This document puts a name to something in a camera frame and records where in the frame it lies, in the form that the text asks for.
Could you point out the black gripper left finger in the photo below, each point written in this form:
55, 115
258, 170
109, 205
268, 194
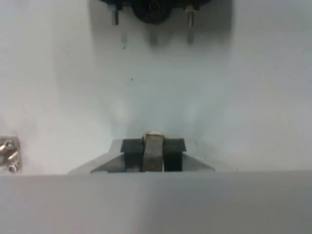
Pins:
130, 156

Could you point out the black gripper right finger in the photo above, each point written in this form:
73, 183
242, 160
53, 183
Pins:
173, 156

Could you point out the metal square peg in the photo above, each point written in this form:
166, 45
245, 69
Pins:
153, 156

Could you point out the white task board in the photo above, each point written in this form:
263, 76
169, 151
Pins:
195, 85

